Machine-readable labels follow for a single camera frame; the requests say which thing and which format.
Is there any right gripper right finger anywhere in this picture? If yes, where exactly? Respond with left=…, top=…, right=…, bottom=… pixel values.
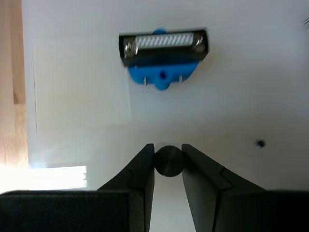
left=181, top=143, right=309, bottom=232

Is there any blue connector mount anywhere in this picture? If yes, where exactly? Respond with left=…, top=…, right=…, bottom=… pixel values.
left=127, top=28, right=201, bottom=91

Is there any steel cylinder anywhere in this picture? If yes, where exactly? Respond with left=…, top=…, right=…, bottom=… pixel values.
left=154, top=145, right=184, bottom=179

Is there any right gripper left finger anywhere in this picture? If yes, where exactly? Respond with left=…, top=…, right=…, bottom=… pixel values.
left=0, top=143, right=155, bottom=232

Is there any black D-sub connector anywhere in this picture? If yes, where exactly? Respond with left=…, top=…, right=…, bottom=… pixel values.
left=118, top=28, right=211, bottom=69

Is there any white task board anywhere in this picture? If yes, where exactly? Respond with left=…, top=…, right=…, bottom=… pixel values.
left=21, top=0, right=309, bottom=232

